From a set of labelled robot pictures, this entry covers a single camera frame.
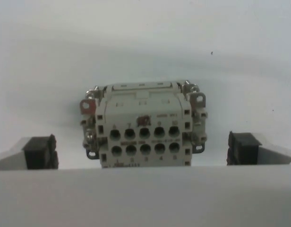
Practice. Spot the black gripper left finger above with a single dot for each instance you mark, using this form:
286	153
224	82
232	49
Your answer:
39	153

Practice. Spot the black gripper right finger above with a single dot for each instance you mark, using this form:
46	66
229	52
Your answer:
242	151

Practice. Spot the grey waterproof plug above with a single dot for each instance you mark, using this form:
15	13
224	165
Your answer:
145	113

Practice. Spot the white task board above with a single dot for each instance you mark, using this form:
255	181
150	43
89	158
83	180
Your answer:
65	47

